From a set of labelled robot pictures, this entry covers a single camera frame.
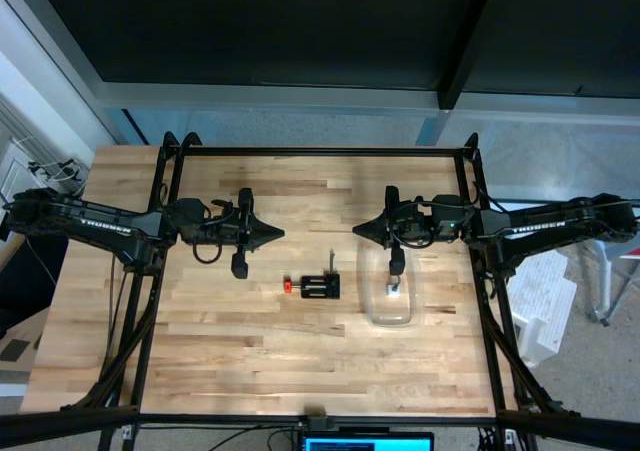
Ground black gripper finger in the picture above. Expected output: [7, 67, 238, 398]
[351, 208, 388, 232]
[351, 229, 388, 253]
[248, 231, 286, 254]
[248, 213, 286, 234]

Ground laptop screen with blue edge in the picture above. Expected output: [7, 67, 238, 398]
[299, 431, 435, 451]

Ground black aluminium frame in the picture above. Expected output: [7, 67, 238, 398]
[0, 0, 640, 451]

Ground tangled black white cables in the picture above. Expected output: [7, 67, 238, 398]
[25, 156, 86, 195]

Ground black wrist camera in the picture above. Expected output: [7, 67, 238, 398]
[213, 215, 241, 246]
[399, 204, 432, 246]

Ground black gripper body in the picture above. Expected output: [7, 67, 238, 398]
[230, 187, 255, 281]
[383, 185, 408, 278]

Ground white lattice structure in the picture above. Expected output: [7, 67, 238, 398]
[503, 249, 580, 370]

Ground clear plastic tub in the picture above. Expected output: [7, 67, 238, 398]
[357, 248, 425, 330]

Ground black vise with red knob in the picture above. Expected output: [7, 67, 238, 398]
[282, 272, 342, 302]

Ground black table-level camera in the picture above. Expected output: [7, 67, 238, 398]
[305, 405, 329, 430]

